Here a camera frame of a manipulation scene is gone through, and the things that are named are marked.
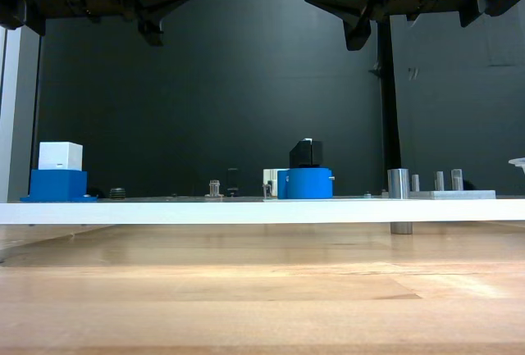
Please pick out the white cube block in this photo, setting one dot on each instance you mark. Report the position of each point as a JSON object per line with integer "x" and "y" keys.
{"x": 59, "y": 155}

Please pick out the black ridged plug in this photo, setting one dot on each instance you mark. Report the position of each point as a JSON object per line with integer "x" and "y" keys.
{"x": 117, "y": 193}

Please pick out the medium steel peg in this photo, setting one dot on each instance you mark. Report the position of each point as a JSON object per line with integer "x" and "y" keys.
{"x": 439, "y": 180}

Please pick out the small black knob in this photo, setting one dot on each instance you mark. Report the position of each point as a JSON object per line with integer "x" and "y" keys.
{"x": 94, "y": 192}

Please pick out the thin steel peg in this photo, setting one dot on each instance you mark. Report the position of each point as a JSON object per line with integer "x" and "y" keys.
{"x": 415, "y": 183}

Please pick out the black block plug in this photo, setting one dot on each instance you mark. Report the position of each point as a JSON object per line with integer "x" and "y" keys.
{"x": 305, "y": 153}

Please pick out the light grey frame post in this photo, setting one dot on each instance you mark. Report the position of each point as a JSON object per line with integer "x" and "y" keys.
{"x": 16, "y": 125}

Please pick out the blue square base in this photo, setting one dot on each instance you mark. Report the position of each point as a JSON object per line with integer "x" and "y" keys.
{"x": 57, "y": 185}

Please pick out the large steel cylinder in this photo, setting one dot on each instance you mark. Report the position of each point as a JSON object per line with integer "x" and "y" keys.
{"x": 398, "y": 183}

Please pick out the black frame post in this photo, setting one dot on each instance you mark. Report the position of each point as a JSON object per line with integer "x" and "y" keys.
{"x": 389, "y": 125}

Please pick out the grey metal plate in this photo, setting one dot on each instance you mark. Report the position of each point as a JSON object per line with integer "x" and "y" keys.
{"x": 459, "y": 195}

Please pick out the blue round holder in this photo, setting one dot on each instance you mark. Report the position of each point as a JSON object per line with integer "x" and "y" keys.
{"x": 307, "y": 183}

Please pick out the thick steel peg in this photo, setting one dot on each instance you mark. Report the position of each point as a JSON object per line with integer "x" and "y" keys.
{"x": 457, "y": 178}

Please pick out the white board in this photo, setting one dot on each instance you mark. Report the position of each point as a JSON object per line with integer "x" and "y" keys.
{"x": 205, "y": 211}

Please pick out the small black connector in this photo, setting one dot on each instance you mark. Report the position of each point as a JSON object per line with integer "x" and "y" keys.
{"x": 233, "y": 180}

